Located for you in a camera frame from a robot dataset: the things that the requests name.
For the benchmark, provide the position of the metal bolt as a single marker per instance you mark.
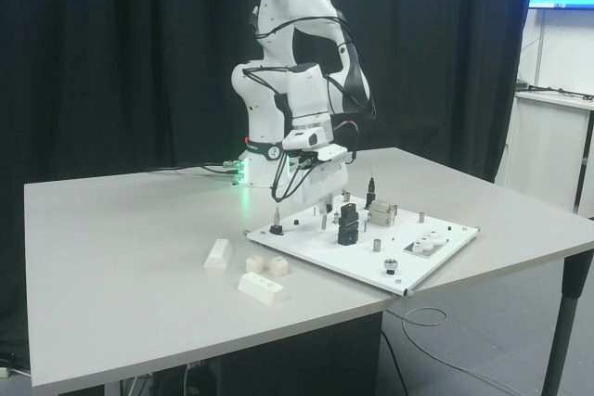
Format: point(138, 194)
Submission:
point(391, 265)

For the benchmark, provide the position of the metal BNC plug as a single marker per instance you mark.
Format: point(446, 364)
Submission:
point(335, 218)

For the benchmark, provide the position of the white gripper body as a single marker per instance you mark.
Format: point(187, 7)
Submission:
point(325, 180)

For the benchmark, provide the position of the white round peg holder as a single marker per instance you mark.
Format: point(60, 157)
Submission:
point(260, 291)

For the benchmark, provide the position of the white small gear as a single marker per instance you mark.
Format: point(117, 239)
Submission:
point(421, 247)

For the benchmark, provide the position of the cream plug holder cube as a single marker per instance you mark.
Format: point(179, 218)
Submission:
point(254, 263)
point(277, 266)

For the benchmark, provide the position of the white task board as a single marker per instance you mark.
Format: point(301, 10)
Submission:
point(325, 252)

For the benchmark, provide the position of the white medium gear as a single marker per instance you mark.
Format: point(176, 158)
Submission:
point(437, 243)

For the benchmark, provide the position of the flat white mounting plate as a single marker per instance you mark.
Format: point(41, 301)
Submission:
point(327, 153)

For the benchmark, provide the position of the black curtain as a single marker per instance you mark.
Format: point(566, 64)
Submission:
point(116, 67)

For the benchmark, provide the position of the white cabinet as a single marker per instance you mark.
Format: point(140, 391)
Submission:
point(543, 150)

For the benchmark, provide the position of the dark grey table leg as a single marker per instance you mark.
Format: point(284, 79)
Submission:
point(564, 322)

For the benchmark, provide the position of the black under-table cabinet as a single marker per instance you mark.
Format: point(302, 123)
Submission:
point(301, 359)

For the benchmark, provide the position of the white square peg holder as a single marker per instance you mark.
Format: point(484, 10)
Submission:
point(217, 254)

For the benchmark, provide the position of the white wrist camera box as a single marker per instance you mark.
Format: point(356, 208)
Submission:
point(301, 138)

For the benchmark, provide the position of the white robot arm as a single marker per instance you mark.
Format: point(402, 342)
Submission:
point(253, 85)

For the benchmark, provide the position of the black D-SUB plug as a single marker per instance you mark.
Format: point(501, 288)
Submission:
point(349, 224)

